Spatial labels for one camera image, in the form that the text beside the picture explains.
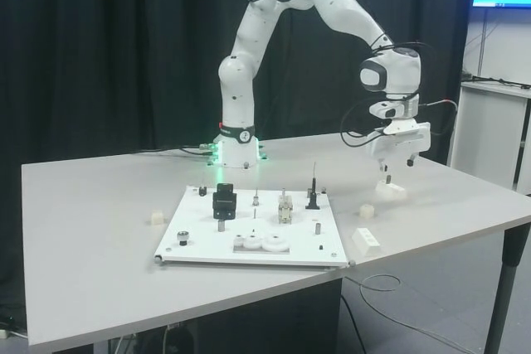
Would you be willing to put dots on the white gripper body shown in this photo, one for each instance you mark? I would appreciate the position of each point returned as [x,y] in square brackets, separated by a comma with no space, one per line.
[404,142]

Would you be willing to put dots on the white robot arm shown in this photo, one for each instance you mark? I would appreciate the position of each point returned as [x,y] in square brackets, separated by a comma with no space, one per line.
[249,39]

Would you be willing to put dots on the metal square peg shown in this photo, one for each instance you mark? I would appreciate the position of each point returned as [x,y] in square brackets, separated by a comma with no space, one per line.
[221,227]
[388,179]

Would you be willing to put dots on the metal round peg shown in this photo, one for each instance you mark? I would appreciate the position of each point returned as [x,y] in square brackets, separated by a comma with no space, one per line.
[318,229]

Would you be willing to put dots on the white holder with sloped sides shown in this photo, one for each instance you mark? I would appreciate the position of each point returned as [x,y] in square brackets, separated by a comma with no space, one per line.
[392,193]

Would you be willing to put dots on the small white cube holder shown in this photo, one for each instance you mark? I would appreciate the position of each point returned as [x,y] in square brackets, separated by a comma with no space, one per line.
[367,210]
[157,219]

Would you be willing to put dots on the white holder with holes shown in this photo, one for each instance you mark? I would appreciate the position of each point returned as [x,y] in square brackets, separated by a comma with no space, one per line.
[366,242]

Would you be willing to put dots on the white cabinet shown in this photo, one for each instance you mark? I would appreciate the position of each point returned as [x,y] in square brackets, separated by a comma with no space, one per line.
[489,134]

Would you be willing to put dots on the metal plug block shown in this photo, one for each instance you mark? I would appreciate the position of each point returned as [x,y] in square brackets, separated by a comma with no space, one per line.
[285,213]

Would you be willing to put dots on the small metal bolt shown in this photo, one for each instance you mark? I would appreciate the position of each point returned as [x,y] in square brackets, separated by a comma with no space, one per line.
[256,200]

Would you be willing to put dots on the white medium gear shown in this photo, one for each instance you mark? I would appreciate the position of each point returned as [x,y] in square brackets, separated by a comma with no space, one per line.
[251,243]

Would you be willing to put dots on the dark grey table leg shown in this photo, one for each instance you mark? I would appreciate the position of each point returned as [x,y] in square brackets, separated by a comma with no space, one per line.
[504,287]

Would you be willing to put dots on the white small gear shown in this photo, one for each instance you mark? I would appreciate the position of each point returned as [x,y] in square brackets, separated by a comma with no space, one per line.
[238,242]

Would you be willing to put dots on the black D-SUB plug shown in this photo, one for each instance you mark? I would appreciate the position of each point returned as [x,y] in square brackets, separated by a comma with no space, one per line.
[224,205]

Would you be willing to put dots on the white task board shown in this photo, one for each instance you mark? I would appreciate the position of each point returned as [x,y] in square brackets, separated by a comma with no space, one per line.
[199,242]

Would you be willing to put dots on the ribbed metal BNC plug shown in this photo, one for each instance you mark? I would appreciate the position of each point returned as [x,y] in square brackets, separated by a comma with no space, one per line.
[181,238]

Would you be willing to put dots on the black curtain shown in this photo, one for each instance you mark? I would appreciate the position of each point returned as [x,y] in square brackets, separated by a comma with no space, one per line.
[83,51]

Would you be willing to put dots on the black post with thin rod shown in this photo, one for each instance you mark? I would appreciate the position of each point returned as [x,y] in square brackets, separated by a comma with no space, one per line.
[312,200]

